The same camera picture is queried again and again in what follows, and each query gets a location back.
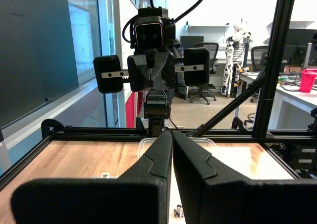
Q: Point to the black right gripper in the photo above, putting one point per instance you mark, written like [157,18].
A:
[196,65]

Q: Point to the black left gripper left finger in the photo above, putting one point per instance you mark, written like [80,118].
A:
[99,199]

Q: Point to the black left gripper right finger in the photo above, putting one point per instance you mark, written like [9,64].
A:
[247,201]

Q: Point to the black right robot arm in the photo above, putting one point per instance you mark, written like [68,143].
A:
[157,110]

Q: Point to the small blue white connector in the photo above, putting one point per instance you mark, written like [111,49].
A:
[106,176]

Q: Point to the red panel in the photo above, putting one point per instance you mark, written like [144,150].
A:
[130,110]

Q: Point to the small dark monitor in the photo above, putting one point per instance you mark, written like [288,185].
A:
[192,41]

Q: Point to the black mesh office chair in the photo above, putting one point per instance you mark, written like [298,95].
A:
[257,58]
[203,93]

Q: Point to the clear plastic tub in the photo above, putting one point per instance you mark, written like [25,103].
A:
[142,147]

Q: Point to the small metal clip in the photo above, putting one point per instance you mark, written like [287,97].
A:
[178,212]

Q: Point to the white shelf unit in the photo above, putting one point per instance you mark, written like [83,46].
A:
[210,32]

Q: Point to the white humanoid robot figure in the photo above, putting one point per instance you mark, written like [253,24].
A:
[226,75]

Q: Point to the white desk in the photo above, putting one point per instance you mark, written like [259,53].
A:
[287,97]

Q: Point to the pink cup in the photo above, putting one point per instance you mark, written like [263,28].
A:
[307,81]

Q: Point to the cardboard box on desk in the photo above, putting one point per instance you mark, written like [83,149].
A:
[292,69]

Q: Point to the large dark monitor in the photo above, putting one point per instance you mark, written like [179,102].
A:
[299,43]

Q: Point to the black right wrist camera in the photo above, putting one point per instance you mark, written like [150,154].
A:
[148,34]

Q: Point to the black aluminium frame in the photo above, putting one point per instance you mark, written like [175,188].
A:
[272,60]

